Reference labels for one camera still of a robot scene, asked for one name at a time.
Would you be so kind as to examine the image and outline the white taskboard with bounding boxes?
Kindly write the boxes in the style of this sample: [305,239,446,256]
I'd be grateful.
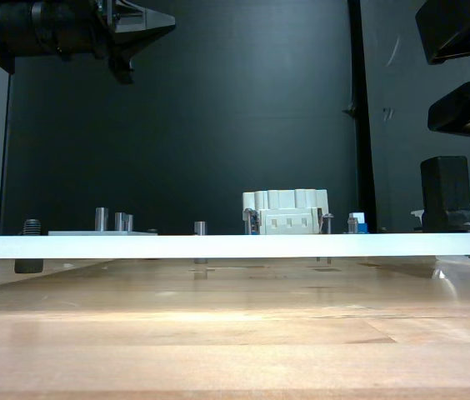
[0,232,470,261]

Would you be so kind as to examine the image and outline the black plug housing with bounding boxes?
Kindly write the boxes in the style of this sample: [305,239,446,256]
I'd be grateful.
[412,155,470,233]

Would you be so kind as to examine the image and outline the white and blue connector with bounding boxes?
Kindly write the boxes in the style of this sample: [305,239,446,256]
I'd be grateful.
[352,211,368,235]

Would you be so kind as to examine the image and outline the black rubber foot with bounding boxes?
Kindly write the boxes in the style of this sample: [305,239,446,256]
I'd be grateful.
[14,258,44,274]

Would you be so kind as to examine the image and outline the white connector base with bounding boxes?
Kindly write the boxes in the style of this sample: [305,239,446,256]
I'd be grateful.
[257,207,323,236]

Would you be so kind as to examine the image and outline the black frame post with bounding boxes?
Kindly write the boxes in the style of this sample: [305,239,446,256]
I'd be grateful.
[342,0,378,234]

